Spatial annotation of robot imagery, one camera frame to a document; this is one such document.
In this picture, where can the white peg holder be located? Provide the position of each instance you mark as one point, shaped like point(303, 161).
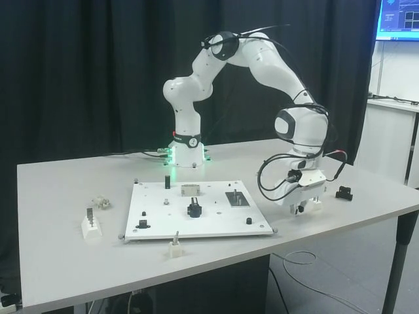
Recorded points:
point(91, 233)
point(317, 206)

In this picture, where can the large metal square peg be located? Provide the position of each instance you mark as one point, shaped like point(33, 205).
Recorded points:
point(90, 213)

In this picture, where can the small metal plug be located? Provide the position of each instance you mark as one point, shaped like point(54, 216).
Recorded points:
point(176, 236)

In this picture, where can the black table leg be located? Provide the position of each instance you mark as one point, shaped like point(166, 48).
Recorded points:
point(402, 261)

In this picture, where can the black D-SUB plug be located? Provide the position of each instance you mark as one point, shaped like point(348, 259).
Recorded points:
point(343, 193)

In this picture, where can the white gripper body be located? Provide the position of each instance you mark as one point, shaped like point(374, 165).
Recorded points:
point(288, 196)

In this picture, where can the black box under table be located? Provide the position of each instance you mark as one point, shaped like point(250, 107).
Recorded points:
point(212, 288)

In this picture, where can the small grey plug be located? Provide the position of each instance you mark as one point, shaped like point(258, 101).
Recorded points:
point(101, 201)

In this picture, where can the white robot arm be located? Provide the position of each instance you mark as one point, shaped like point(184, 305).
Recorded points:
point(262, 65)

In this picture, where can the black curtain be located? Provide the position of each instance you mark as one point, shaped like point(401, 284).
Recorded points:
point(82, 81)

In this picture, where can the white task board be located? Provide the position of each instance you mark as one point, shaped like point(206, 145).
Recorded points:
point(163, 222)

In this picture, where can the medium metal square peg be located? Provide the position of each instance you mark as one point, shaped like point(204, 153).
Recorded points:
point(91, 222)

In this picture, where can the flat white mount plate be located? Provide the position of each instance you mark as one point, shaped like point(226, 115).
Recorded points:
point(314, 176)

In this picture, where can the small white holder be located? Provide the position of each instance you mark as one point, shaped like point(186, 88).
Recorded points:
point(175, 251)

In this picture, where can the blue screen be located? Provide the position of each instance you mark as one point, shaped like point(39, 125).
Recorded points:
point(399, 19)

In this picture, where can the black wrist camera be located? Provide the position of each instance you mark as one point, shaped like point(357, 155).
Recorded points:
point(294, 176)

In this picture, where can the white cabinet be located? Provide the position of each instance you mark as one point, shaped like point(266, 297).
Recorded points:
point(393, 140)

